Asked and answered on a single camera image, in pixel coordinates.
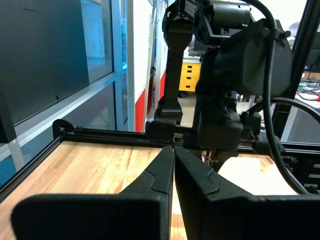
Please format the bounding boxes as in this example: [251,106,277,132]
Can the yellow drawer cabinet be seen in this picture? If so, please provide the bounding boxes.
[178,62,202,92]

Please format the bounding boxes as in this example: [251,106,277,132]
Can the grey aluminium window rail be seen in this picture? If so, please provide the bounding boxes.
[0,71,128,161]

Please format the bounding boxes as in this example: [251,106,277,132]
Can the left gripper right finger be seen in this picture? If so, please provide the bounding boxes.
[174,146,320,240]

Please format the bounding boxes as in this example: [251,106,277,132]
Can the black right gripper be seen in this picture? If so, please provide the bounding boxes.
[146,97,286,173]

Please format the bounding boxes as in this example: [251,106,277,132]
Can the black metal table frame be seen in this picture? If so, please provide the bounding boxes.
[0,0,320,203]

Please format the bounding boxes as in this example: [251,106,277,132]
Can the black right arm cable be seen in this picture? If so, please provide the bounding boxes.
[246,0,320,196]

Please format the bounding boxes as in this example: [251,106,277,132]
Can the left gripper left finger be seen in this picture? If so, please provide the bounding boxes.
[11,146,175,240]

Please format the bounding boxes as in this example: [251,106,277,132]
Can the white office desk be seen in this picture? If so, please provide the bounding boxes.
[294,82,320,111]

